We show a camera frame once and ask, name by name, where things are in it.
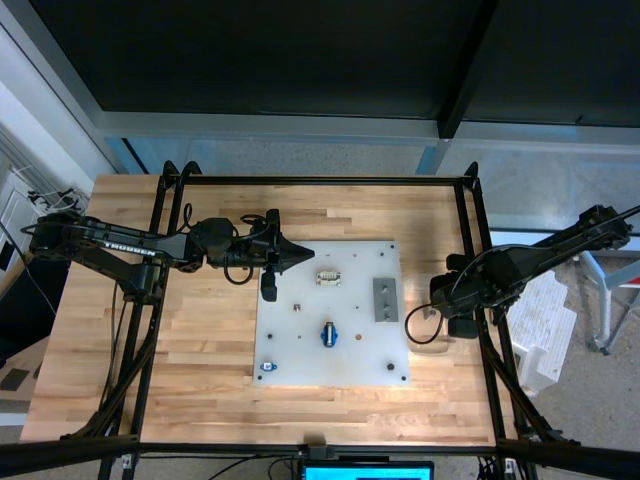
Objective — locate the blue round mount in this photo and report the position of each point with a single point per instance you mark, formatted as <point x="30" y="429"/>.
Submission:
<point x="321" y="336"/>

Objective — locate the grey metal stand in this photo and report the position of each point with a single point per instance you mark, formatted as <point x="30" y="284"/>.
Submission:
<point x="605" y="320"/>

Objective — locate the brown cardboard box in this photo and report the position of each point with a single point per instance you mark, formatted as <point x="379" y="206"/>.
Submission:
<point x="22" y="357"/>

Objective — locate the clear plastic tub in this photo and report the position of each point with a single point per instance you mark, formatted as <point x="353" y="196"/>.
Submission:
<point x="430" y="350"/>

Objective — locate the silver 16mm cylinder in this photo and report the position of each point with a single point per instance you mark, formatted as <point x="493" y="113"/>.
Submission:
<point x="428" y="312"/>

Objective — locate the blue square mount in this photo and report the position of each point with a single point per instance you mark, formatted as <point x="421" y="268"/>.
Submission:
<point x="261" y="367"/>

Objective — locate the screen with blue edge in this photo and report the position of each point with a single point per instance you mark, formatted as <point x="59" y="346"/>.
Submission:
<point x="365" y="472"/>

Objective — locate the white taskboard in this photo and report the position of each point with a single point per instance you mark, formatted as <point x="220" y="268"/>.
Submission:
<point x="310" y="320"/>

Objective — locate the black clamp block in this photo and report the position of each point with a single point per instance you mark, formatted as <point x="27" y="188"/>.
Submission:
<point x="329" y="334"/>

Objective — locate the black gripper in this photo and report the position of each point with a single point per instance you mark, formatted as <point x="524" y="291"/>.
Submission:
<point x="270" y="250"/>
<point x="457" y="295"/>

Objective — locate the white foam block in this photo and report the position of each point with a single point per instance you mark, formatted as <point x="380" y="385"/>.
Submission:
<point x="545" y="340"/>

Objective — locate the black aluminium frame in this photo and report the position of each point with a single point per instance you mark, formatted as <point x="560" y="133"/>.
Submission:
<point x="320" y="178"/>

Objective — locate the small black table camera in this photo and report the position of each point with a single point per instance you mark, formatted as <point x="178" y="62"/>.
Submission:
<point x="320" y="452"/>

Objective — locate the white connector housing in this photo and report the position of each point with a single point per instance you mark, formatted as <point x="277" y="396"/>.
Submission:
<point x="329" y="278"/>

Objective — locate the grey peg holder block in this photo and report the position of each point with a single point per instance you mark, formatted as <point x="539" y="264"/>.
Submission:
<point x="391" y="300"/>

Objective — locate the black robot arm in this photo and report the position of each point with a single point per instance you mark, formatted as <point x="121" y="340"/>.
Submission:
<point x="550" y="250"/>
<point x="125" y="240"/>

